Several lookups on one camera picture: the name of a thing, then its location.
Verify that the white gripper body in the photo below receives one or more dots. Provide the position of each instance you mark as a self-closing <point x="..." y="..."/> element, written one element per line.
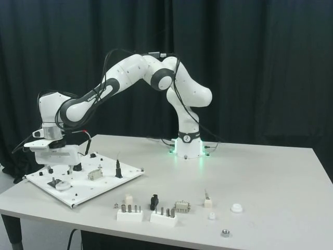
<point x="56" y="155"/>

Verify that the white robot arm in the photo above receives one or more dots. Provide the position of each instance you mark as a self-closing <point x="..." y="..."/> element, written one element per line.
<point x="130" y="70"/>

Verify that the metal BNC plug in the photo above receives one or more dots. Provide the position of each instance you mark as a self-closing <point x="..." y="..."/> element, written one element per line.
<point x="115" y="205"/>

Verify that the white large gear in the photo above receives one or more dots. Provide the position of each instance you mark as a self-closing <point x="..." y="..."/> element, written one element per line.
<point x="63" y="186"/>

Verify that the thin black rod red tag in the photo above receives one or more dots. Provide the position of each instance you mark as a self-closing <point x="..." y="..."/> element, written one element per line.
<point x="89" y="144"/>

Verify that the white task board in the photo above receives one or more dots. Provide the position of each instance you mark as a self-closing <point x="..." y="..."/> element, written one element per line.
<point x="104" y="186"/>

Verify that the black tall plug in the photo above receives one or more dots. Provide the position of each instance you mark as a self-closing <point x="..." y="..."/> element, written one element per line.
<point x="118" y="170"/>

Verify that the small white cube holder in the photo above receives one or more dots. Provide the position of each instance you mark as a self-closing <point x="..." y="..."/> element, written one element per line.
<point x="128" y="200"/>

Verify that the medium metal peg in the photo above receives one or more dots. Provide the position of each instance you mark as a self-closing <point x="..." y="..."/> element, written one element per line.
<point x="129" y="208"/>
<point x="168" y="212"/>

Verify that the black table leg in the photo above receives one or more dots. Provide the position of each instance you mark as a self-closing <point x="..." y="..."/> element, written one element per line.
<point x="11" y="231"/>

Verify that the white peg holder block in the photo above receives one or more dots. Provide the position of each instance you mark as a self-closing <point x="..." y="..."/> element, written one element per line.
<point x="130" y="216"/>
<point x="164" y="219"/>

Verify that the black short plug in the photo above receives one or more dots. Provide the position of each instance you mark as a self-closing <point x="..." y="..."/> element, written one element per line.
<point x="153" y="202"/>

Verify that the grey multi-pin plug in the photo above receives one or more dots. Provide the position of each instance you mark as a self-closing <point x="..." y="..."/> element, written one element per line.
<point x="181" y="204"/>

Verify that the metal bolt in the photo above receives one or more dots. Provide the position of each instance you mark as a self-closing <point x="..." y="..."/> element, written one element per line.
<point x="206" y="194"/>

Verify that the white small gear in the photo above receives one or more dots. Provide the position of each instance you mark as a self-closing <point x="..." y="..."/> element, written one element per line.
<point x="211" y="215"/>

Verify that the metal hex nut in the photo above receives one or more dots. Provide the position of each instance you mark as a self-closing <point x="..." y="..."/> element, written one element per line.
<point x="224" y="232"/>

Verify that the white medium gear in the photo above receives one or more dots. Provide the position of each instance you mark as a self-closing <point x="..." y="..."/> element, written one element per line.
<point x="237" y="208"/>

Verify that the black curtain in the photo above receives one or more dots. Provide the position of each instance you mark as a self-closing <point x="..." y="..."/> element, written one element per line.
<point x="260" y="52"/>

